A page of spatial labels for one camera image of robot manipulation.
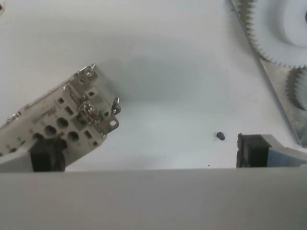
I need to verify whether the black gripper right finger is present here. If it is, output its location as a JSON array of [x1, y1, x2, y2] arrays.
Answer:
[[236, 133, 307, 169]]

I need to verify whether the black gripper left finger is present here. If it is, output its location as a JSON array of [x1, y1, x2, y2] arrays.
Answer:
[[0, 138, 67, 173]]

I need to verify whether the grey waterproof plug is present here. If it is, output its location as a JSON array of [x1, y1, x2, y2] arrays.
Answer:
[[0, 69, 120, 168]]

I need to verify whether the white medium gear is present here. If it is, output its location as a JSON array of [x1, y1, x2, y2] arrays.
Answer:
[[285, 67, 307, 111]]

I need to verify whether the white task board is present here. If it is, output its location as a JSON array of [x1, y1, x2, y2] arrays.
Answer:
[[0, 0, 307, 173]]

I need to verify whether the white large gear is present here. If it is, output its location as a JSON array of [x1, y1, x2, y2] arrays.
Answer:
[[236, 0, 307, 70]]

